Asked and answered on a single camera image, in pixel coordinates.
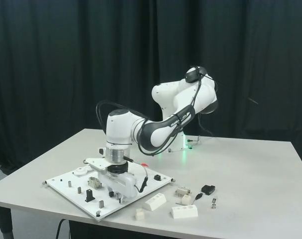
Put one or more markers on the wide white peg holder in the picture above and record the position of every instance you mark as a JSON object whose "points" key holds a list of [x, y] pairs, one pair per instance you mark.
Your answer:
{"points": [[184, 212]]}

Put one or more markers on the black USB plug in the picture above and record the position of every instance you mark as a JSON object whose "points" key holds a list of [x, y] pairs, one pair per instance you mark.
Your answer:
{"points": [[198, 196]]}

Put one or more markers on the black table leg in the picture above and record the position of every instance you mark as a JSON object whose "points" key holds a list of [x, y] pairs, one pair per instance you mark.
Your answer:
{"points": [[2, 221]]}

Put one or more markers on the long white peg holder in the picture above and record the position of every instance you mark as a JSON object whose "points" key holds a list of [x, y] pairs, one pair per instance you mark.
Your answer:
{"points": [[154, 201]]}

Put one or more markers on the white task board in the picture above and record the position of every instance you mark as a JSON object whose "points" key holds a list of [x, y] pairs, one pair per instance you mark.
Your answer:
{"points": [[73, 199]]}

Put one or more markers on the black curtains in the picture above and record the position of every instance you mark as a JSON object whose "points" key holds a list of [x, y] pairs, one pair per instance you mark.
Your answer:
{"points": [[66, 74]]}

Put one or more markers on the black D-SUB plug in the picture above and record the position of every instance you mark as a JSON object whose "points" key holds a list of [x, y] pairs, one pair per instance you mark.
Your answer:
{"points": [[208, 189]]}

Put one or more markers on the metal round peg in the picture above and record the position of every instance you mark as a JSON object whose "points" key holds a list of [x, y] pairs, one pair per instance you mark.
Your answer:
{"points": [[116, 196]]}

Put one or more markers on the metal square peg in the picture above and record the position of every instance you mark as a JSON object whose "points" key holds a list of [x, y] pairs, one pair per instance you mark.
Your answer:
{"points": [[79, 190], [101, 203], [69, 183]]}

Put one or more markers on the flat white mounting plate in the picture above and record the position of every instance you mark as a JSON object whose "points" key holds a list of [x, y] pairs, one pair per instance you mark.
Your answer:
{"points": [[97, 163]]}

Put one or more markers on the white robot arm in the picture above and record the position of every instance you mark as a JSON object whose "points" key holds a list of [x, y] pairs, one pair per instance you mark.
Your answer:
{"points": [[166, 99]]}

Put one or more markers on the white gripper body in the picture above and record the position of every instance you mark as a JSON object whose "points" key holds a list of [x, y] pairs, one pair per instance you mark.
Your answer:
{"points": [[123, 184]]}

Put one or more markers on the grey metal rectangular plug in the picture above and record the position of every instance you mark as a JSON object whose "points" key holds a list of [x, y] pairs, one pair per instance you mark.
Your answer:
{"points": [[181, 192]]}

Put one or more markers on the white large gear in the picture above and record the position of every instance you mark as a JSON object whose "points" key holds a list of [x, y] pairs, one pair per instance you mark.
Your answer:
{"points": [[80, 171]]}

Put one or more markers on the small white cube holder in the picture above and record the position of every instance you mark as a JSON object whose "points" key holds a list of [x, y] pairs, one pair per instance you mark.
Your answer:
{"points": [[139, 214]]}

